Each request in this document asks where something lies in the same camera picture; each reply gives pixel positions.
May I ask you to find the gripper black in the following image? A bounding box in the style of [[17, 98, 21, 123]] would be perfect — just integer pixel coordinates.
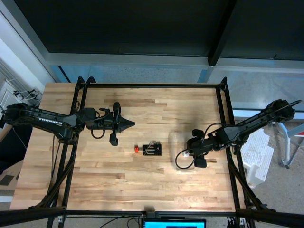
[[187, 129, 216, 168], [103, 102, 136, 146]]

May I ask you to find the clear plastic tub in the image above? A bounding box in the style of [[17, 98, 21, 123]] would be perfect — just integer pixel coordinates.
[[168, 131, 202, 174]]

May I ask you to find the black clamp with red knob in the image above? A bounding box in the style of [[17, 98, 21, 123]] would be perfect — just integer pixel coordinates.
[[134, 141, 163, 157]]

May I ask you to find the white plastic step stool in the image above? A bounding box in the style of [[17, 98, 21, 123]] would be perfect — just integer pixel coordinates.
[[239, 133, 276, 190]]

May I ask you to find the laptop with blue screen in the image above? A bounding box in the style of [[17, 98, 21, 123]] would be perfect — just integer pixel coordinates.
[[142, 218, 207, 228]]

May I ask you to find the large black cabinet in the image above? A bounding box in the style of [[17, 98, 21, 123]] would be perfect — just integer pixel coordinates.
[[0, 123, 33, 174]]

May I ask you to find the brown cardboard box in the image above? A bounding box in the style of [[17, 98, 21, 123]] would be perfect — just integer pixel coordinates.
[[0, 159, 24, 190]]

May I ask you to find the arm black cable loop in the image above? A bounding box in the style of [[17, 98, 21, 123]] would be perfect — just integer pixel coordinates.
[[174, 123, 227, 171], [91, 128, 107, 140]]

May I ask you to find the small black camera box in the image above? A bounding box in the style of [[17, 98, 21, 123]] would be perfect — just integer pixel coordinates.
[[144, 207, 159, 218]]

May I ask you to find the grey metal chair frame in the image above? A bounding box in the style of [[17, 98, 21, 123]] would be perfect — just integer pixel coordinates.
[[273, 118, 304, 170]]

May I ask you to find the bundle of plugs and cables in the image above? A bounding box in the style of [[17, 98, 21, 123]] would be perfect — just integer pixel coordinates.
[[11, 89, 41, 102]]

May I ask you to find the black metal frame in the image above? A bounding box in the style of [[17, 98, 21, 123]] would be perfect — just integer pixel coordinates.
[[0, 76, 304, 228]]

